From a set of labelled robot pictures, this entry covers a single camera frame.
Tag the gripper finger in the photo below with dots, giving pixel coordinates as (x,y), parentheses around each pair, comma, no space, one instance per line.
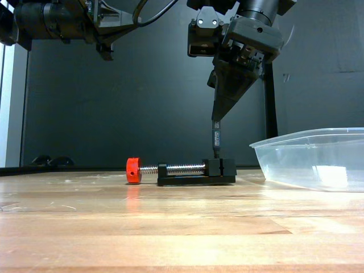
(230,85)
(113,17)
(112,34)
(211,79)

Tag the clear plastic container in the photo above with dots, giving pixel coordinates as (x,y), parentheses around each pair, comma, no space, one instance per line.
(284,170)

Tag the black clamp with red knob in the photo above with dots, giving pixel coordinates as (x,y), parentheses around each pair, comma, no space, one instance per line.
(219,170)

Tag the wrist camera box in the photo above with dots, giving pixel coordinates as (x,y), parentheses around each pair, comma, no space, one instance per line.
(203,39)

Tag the black arched frame bracket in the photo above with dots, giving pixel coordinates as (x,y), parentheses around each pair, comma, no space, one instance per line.
(62,161)
(42,160)

